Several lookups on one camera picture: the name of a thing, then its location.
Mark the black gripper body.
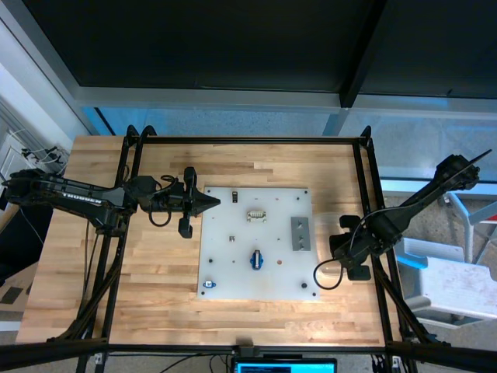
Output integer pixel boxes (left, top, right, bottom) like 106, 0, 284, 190
328, 214, 376, 281
169, 166, 199, 239

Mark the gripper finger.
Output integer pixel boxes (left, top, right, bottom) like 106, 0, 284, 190
195, 187, 222, 203
195, 201, 222, 216

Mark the white taskboard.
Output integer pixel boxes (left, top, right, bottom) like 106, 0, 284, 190
196, 186, 322, 302

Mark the clear plastic tub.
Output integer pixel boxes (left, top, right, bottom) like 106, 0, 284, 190
312, 211, 356, 279

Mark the grey peg holder block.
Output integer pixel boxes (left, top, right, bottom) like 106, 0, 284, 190
290, 216, 311, 253

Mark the blue round holder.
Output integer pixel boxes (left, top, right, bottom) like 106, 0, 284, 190
248, 250, 266, 272

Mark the white plastic step stool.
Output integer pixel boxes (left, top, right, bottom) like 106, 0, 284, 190
394, 236, 497, 331

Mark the grey metal stand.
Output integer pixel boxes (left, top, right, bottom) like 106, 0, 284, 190
438, 192, 497, 281

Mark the blue laptop screen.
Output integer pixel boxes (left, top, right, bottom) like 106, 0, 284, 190
231, 357, 338, 373

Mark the brown cardboard sheet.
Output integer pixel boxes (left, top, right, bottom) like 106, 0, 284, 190
0, 260, 40, 312

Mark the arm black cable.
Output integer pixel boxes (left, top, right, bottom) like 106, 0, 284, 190
313, 215, 373, 291
148, 174, 180, 228

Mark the black metal frame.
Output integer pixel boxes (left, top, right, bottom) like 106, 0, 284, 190
0, 124, 497, 373

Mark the black and white cable bundle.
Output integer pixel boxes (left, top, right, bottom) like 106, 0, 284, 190
19, 145, 71, 166

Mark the black table-level camera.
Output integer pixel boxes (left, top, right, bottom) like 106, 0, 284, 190
235, 337, 260, 357

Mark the thin black shoulder cable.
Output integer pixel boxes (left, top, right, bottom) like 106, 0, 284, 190
467, 149, 493, 166

